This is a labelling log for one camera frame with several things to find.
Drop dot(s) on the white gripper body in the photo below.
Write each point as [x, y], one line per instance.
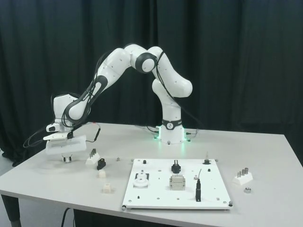
[66, 146]

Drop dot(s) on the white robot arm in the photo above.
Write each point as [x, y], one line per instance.
[170, 82]

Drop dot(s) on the white medium gear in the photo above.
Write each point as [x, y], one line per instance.
[142, 176]

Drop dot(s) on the white large gear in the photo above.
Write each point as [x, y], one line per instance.
[141, 184]

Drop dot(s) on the flat white mounting plate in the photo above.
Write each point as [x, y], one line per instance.
[55, 136]

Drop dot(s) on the white square peg holder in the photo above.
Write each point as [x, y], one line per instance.
[91, 162]

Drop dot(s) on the large metal square peg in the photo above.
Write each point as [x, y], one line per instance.
[94, 151]

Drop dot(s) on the black D-SUB plug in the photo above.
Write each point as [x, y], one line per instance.
[101, 164]

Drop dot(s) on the thin black rod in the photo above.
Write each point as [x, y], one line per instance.
[97, 134]

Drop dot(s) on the small white plug holder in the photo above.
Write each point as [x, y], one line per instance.
[101, 174]
[107, 188]

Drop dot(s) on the black table leg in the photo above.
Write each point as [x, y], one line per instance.
[10, 210]

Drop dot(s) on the white task board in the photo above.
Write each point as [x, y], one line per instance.
[165, 194]

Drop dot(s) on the black curtain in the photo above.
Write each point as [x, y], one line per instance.
[47, 47]

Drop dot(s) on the black waterproof plug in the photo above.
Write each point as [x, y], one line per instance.
[175, 167]

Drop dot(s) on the black USB plug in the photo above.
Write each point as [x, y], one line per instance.
[198, 189]

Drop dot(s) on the medium metal round peg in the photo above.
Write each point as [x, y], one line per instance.
[242, 173]

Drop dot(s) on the white round peg holder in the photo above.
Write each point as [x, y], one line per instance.
[243, 180]

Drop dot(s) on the large metal round peg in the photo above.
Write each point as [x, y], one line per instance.
[246, 171]

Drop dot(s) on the metal nut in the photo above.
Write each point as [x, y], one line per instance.
[247, 189]

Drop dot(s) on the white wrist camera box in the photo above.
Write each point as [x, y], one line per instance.
[52, 128]

